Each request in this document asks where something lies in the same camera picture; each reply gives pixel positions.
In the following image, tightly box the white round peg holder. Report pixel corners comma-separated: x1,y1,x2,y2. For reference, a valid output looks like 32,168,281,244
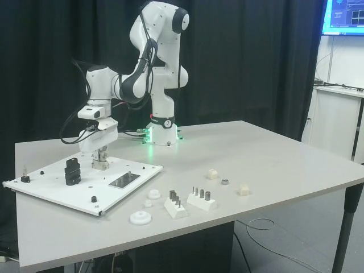
187,193,217,212

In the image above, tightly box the grey waterproof plug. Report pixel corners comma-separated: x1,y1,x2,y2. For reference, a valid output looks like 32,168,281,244
94,150,109,165

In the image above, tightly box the black table cable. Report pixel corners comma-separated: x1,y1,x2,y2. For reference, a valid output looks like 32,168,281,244
122,130,148,140

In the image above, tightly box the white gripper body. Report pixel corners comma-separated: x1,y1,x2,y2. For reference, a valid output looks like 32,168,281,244
78,123,119,156

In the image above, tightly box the dark table leg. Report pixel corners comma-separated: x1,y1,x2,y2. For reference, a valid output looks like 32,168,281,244
332,183,364,273

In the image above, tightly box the white large gear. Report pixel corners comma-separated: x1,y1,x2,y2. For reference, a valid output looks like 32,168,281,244
130,211,153,225

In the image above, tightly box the white cabinet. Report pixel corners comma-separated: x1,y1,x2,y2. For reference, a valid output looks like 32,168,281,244
301,84,364,164

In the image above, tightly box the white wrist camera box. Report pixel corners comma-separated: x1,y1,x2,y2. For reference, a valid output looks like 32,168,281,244
77,105,102,119

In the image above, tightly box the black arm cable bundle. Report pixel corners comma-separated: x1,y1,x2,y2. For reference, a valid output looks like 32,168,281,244
59,8,183,144

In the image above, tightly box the white task board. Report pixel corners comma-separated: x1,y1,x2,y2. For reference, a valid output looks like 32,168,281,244
2,150,164,217

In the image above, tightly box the black curtain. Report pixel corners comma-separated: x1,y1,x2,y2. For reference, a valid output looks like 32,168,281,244
0,0,328,183

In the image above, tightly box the grey floor cable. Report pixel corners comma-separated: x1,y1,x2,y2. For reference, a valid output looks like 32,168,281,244
233,218,316,273

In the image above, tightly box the blue display screen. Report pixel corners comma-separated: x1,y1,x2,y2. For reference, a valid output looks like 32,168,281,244
321,0,364,36

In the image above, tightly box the flat white mounting plate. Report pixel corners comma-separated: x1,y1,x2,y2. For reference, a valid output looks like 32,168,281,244
95,118,119,132

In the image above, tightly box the black under-table box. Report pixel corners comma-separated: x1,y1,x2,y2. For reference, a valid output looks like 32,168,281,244
125,219,237,273

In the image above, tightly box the white square peg holder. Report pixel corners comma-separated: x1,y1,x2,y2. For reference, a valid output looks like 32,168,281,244
164,196,189,220

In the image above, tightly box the black D-SUB plug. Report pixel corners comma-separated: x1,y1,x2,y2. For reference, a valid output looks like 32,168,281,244
64,158,82,186

